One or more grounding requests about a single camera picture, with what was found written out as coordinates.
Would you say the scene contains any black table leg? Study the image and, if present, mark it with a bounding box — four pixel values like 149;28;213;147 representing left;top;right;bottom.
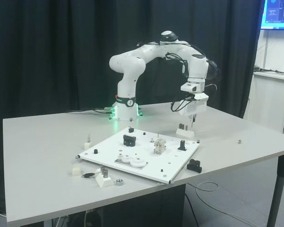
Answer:
267;155;284;227

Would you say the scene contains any white round peg holder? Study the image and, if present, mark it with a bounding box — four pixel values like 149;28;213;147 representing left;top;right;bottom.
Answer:
95;174;114;189

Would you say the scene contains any white task board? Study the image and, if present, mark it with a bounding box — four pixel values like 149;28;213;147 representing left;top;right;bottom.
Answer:
75;126;202;185

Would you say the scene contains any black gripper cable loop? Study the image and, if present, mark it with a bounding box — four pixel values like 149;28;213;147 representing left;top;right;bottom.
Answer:
171;97;188;114

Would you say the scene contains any white cabinet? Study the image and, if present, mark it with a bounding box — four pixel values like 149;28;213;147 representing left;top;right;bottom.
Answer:
245;70;284;138

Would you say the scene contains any white large gear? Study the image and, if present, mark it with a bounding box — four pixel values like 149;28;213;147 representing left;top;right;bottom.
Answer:
129;157;147;168

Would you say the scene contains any metal waterproof plug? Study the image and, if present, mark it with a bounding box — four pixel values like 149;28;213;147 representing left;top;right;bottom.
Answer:
153;138;166;155

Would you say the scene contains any thin grey floor cable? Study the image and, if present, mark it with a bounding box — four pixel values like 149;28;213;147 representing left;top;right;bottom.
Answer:
195;181;228;227

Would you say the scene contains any blue screen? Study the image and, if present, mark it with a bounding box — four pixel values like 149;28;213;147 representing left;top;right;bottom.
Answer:
260;0;284;31

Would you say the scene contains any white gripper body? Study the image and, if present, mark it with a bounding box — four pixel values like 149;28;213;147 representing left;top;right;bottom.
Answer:
179;98;207;117

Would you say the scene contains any white square peg holder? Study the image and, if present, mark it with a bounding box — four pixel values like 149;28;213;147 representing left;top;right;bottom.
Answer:
175;128;195;138

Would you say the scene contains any white box with dark window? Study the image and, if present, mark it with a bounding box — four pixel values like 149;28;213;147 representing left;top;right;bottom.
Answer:
180;82;197;93

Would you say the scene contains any black D-SUB plug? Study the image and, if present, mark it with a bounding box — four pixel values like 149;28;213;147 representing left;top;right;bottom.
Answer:
186;158;203;173

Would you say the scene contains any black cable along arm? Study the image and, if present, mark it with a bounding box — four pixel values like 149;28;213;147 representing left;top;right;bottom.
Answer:
136;40;222;82

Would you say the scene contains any grey base cable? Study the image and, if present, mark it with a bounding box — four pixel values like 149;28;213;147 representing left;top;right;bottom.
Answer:
92;107;115;114

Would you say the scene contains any black cabinet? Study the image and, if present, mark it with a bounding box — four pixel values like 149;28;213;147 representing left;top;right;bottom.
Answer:
94;183;186;227

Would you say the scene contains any flat white mounting plate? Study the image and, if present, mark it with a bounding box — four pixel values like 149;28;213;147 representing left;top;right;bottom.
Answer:
193;92;209;101

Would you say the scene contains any black curtain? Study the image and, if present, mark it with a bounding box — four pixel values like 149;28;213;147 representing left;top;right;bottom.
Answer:
0;0;263;213

